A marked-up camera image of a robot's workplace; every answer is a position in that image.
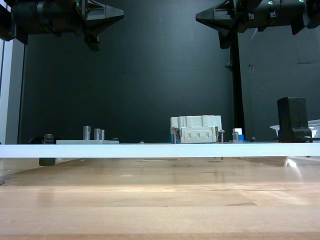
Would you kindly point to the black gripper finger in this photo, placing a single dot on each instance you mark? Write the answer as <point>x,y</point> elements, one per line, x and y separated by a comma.
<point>100,12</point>
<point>222,26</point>
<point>220,13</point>
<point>97,26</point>

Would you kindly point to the beige connector hub with screws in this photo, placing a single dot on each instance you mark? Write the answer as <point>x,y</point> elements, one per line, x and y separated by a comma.
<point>197,135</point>

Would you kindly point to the small blue clamp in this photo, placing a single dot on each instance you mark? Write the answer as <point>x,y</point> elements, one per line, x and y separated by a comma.
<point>240,138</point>

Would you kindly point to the small black hex screw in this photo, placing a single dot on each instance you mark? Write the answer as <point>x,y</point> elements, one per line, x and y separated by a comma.
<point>115,138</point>

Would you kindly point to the grey metal plate with pegs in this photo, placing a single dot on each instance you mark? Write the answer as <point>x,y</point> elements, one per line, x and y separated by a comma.
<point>87,142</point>

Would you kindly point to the black plastic block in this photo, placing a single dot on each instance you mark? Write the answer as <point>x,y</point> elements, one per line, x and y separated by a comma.
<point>292,117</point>

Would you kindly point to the black board screw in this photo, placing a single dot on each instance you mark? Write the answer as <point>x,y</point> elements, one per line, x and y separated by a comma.
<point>49,139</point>
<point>253,139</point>

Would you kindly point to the large blue holder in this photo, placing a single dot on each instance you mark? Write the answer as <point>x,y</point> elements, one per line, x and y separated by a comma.
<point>172,138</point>

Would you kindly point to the white plastic board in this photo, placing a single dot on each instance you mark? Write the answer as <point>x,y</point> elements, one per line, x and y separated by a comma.
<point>160,151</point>

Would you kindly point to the black wall column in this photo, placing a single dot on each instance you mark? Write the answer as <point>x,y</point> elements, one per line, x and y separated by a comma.
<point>237,100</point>

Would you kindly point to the grey metal partition frame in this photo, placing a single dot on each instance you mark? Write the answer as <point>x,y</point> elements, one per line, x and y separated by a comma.
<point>15,100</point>

